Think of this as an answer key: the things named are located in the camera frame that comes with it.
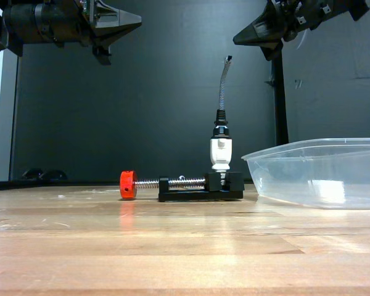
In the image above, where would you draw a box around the clear plastic tub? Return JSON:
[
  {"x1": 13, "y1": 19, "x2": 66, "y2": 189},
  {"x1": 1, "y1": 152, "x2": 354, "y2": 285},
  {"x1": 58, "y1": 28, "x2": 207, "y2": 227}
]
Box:
[{"x1": 240, "y1": 138, "x2": 370, "y2": 210}]

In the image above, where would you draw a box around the white receptacle socket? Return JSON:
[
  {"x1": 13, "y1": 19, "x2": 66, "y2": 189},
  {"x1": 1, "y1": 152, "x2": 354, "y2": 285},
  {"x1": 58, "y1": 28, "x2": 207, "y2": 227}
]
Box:
[{"x1": 208, "y1": 137, "x2": 234, "y2": 186}]

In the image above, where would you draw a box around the black clamp with orange knob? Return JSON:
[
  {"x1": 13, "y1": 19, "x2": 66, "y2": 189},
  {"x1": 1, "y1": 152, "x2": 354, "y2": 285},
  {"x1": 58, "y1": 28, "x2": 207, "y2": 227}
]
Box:
[{"x1": 120, "y1": 169, "x2": 245, "y2": 204}]

